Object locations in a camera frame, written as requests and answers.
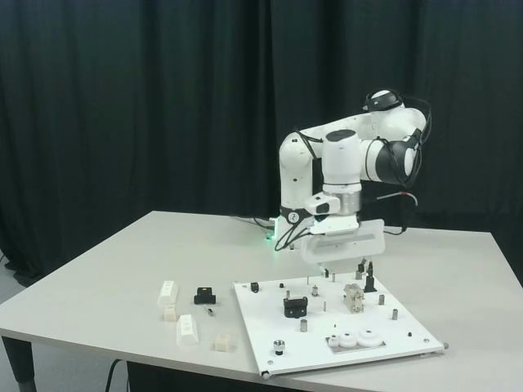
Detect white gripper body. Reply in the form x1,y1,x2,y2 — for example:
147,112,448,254
301,219,387,265

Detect black waterproof plug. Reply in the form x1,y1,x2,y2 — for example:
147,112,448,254
364,263,378,293

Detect beige metal connector housing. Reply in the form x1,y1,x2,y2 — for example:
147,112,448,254
342,283,367,315

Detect black D-SUB plug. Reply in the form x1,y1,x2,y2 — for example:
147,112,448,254
192,285,217,305
282,296,308,319

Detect white large gear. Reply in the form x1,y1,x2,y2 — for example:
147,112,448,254
356,326,385,349

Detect white task board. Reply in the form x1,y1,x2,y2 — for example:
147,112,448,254
232,274,449,376

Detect long white peg holder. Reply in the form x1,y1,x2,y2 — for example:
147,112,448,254
157,279,181,305
176,313,201,346

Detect black curtain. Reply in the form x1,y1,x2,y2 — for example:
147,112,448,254
0,0,523,278

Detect dark metal table leg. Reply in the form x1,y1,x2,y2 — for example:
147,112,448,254
2,336,34,392

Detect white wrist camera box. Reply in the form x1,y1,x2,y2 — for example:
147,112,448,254
305,194,341,216

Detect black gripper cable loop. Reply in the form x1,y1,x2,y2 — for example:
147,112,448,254
273,220,315,252

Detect black base cables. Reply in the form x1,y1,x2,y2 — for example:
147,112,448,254
235,214,275,229

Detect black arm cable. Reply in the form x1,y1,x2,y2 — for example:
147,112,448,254
402,94,434,193
293,130,324,164

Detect black floor cable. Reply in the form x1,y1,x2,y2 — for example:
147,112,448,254
106,358,123,392

